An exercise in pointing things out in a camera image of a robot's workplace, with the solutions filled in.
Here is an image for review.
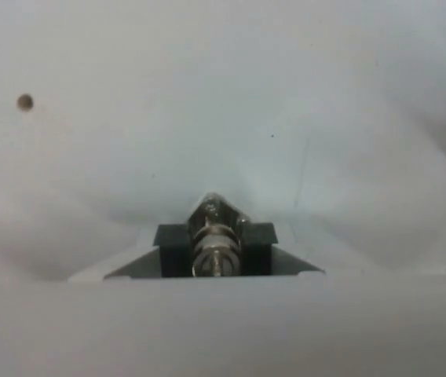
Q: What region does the white task board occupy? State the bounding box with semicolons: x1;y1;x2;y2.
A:
0;0;446;286

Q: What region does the metal BNC plug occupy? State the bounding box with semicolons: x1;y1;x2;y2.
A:
191;222;244;279

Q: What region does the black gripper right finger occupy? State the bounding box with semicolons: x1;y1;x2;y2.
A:
241;222;328;279

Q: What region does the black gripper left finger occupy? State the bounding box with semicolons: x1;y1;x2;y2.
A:
67;223;193;282

